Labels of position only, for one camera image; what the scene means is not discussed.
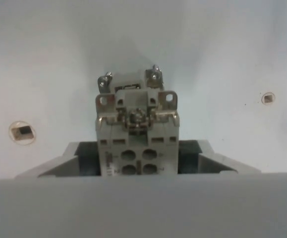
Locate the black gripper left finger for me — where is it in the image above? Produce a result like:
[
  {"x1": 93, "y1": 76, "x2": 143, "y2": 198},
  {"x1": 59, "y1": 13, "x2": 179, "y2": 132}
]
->
[{"x1": 13, "y1": 140, "x2": 102, "y2": 178}]

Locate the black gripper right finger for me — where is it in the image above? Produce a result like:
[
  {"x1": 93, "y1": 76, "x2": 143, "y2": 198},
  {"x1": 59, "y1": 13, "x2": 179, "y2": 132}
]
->
[{"x1": 177, "y1": 140, "x2": 262, "y2": 175}]

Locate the grey waterproof plug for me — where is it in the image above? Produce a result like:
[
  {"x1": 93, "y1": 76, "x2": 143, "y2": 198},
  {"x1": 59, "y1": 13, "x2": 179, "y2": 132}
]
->
[{"x1": 94, "y1": 89, "x2": 180, "y2": 177}]

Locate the white task board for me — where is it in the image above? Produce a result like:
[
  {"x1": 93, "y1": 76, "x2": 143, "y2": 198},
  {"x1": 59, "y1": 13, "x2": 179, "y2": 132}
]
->
[{"x1": 0, "y1": 0, "x2": 287, "y2": 179}]

